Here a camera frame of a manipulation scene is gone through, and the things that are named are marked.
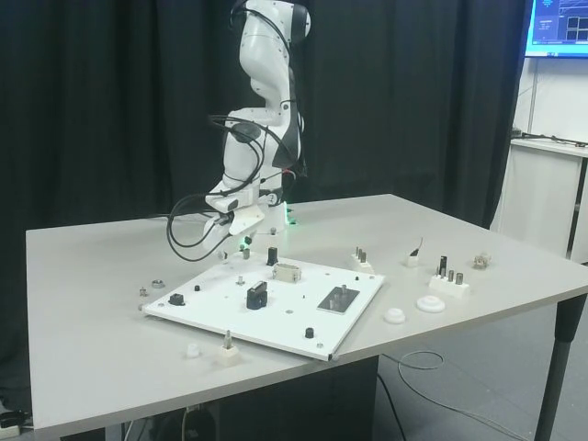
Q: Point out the white task board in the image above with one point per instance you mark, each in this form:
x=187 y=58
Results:
x=275 y=317

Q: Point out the metal bolt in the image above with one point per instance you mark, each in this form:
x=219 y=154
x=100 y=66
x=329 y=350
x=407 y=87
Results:
x=227 y=340

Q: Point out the white medium gear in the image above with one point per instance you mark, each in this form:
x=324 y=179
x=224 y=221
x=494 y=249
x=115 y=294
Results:
x=395 y=316

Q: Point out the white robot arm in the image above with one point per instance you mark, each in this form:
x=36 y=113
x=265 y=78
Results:
x=257 y=55

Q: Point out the white small gear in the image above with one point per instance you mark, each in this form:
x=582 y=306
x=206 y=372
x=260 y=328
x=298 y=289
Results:
x=192 y=352

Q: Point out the white square peg holder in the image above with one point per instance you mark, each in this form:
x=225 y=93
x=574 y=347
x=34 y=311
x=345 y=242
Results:
x=363 y=266

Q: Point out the metal nut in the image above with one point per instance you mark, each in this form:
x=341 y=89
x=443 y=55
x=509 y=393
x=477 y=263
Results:
x=157 y=283

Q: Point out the white bolt holder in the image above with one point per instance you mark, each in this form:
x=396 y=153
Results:
x=228 y=357

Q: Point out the clear Ethernet plug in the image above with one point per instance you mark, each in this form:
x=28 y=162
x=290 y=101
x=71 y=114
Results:
x=480 y=262

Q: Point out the black D-SUB plug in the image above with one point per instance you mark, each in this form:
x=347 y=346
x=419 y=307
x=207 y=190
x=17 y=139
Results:
x=256 y=297

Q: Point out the white USB plug holder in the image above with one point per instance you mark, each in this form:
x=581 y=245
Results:
x=411 y=261

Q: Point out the white large gear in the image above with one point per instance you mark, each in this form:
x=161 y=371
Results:
x=430 y=304

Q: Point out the blue screen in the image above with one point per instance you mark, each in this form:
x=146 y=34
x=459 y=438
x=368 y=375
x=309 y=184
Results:
x=558 y=27

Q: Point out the tall dark metal peg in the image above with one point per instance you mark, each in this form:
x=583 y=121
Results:
x=443 y=264

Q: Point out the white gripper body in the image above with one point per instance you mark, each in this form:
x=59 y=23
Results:
x=215 y=232

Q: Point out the black upright plug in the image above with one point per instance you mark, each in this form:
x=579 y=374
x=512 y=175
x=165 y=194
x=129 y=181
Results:
x=272 y=256

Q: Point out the black USB plug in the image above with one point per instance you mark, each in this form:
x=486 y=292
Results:
x=414 y=251

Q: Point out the white cabinet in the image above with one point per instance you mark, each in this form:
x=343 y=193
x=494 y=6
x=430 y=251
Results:
x=537 y=193

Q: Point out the white round peg holder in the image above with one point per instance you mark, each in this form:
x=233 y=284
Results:
x=450 y=289

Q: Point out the black curtain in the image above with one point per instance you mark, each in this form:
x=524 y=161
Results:
x=92 y=92

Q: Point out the black table leg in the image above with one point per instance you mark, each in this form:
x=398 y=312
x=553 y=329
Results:
x=558 y=367

